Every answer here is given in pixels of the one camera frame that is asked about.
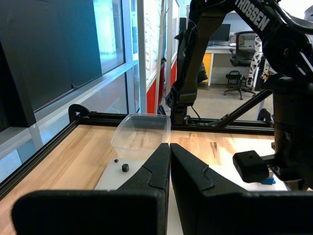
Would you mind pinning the black monitor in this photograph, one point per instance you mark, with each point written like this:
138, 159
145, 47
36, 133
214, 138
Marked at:
222, 34

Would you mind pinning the white desk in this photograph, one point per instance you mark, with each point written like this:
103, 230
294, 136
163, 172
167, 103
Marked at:
211, 71

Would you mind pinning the white board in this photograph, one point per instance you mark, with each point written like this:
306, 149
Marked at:
110, 176

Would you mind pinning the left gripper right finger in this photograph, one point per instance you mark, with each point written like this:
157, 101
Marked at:
244, 213

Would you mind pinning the black window post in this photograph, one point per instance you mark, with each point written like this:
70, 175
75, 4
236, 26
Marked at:
17, 102

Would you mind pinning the small blue block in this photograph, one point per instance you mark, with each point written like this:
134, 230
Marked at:
269, 181

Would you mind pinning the black aluminium table frame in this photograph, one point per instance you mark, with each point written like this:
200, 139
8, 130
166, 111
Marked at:
102, 117

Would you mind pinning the clear plastic tub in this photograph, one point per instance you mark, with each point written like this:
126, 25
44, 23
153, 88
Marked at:
137, 137

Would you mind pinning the black office chair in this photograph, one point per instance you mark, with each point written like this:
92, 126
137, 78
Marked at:
240, 57

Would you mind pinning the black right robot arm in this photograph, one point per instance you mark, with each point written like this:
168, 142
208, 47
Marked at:
256, 19

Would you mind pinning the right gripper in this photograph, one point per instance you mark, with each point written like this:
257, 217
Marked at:
249, 167

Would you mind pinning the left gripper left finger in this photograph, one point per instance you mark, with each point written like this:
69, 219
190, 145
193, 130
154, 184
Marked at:
97, 213

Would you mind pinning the yellow cabinet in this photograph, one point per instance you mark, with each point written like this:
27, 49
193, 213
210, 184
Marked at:
207, 58

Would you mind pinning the white lattice stand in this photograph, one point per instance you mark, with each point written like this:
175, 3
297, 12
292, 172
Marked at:
256, 41

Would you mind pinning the black knurled knob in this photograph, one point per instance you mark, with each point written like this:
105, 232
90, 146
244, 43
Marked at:
125, 168

